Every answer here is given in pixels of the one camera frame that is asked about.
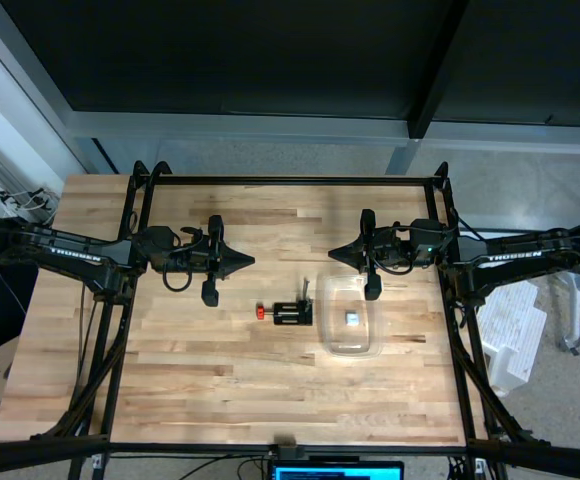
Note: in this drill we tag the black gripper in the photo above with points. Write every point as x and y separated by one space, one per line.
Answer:
214 260
387 250

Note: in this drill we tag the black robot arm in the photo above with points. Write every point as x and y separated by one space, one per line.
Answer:
70 252
515 257

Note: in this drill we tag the clear plastic container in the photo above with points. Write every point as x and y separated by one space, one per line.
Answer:
350 346

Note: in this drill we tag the small silver square part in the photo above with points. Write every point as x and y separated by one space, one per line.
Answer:
352 317

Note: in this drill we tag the black vise with orange knob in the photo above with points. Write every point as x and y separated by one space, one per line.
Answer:
292 314

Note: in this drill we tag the blue laptop screen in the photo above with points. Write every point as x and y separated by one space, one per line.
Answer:
335 472

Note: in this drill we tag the black low camera mount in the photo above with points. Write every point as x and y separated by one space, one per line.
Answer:
287 448

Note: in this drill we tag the grey metal chair frame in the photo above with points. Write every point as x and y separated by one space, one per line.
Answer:
575 315

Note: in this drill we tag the white frame foot bracket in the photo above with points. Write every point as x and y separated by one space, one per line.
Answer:
95 461
480 466

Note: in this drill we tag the black aluminium frame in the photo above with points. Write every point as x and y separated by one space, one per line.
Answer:
30 450

